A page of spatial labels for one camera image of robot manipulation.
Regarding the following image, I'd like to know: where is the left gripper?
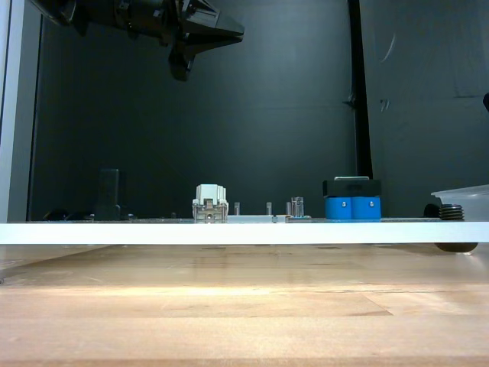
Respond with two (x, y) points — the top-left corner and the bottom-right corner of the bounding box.
(114, 0), (245, 83)

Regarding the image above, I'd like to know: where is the beige many-pin connector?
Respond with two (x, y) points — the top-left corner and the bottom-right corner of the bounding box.
(190, 183), (230, 224)

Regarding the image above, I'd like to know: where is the clear plastic container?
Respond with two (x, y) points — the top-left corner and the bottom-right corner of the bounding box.
(431, 183), (489, 222)

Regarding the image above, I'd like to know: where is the black threaded stud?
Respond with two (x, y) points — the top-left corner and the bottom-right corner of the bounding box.
(439, 203), (466, 222)

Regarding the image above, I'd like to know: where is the wide black block fitting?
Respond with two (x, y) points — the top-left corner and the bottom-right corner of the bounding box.
(322, 175), (384, 200)

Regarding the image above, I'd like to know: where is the blue socket block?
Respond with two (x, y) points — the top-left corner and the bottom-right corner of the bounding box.
(351, 196), (382, 221)
(325, 196), (354, 221)

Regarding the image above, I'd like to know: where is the tall black block fitting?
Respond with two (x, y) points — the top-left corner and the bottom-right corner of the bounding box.
(94, 167), (124, 221)

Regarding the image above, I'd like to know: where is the small clear upright fitting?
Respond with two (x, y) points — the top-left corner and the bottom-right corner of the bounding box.
(290, 195), (306, 219)

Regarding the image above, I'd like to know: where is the white task board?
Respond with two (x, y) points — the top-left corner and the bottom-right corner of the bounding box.
(0, 220), (489, 246)

